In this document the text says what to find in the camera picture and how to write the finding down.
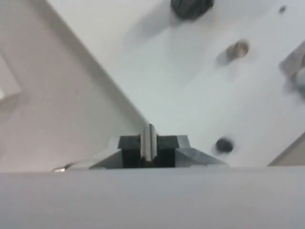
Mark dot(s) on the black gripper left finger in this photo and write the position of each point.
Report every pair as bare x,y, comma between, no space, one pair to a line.
128,152

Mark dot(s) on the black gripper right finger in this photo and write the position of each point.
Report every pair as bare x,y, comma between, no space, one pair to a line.
166,152

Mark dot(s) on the metal round peg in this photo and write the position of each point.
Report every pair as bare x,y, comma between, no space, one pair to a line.
149,143

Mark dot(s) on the black round knob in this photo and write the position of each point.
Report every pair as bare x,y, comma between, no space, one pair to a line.
224,145

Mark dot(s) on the white task board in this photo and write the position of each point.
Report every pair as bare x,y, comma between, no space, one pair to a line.
178,83

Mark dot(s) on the black D-SUB plug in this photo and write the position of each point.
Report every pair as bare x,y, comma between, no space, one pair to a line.
191,8

